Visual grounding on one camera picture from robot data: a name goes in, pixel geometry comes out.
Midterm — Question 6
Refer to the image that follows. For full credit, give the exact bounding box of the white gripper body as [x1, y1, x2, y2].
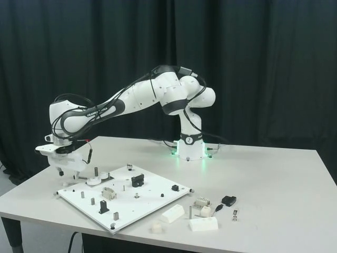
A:
[47, 153, 88, 172]

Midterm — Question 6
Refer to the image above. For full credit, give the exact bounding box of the thin black rod red tag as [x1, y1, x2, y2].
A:
[85, 139, 94, 163]

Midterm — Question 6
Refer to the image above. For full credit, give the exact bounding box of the white task board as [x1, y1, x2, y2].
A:
[54, 163, 195, 234]

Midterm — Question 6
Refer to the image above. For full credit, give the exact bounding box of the dark table leg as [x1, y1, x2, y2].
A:
[1, 216, 23, 253]

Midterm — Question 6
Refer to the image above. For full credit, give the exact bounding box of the long white peg holder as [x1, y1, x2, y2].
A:
[161, 203, 183, 223]
[189, 216, 220, 233]

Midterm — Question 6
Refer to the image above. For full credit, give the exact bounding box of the black D-SUB plug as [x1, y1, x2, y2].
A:
[221, 195, 237, 206]

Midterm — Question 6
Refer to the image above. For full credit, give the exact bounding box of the black curtain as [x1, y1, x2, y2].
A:
[0, 0, 337, 174]

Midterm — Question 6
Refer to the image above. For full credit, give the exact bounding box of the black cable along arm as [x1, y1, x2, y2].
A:
[51, 66, 209, 141]

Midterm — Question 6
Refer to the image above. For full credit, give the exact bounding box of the black cable under table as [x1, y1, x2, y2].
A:
[68, 230, 80, 253]

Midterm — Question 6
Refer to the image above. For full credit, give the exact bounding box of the black cable behind arm foot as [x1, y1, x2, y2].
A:
[200, 131, 230, 152]

